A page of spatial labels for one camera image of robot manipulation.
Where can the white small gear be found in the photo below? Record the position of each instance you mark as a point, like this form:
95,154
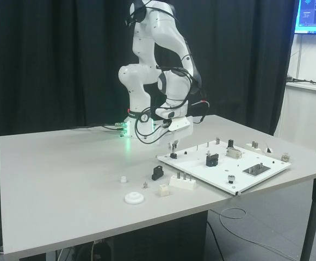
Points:
123,179

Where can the white cabinet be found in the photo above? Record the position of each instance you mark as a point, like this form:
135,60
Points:
304,117

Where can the white task board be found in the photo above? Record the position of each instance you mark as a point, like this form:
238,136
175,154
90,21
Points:
228,168

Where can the white large gear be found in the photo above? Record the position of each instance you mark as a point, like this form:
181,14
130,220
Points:
133,197

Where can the white peg holder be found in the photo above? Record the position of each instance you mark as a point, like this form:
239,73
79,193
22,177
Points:
253,148
182,184

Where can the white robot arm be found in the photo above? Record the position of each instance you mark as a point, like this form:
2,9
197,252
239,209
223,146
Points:
136,79

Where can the cream square plug holder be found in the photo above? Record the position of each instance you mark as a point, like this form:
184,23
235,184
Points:
163,190

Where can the black curtain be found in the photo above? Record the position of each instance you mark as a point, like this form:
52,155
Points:
51,68

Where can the white slanted plug holder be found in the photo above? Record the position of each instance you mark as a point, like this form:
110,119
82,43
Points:
269,150

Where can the black USB plug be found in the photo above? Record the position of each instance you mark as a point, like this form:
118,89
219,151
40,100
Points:
268,149

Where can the metal waterproof plug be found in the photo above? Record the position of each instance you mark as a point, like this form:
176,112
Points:
285,157

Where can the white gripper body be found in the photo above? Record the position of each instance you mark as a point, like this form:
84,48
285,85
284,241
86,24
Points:
185,133

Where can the metal knurled bolt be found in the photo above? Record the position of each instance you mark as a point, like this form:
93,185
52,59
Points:
230,179

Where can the black D-SUB plug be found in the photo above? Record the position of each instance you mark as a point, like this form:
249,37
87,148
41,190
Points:
157,174

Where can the blue screen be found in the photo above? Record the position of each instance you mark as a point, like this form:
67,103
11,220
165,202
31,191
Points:
314,16

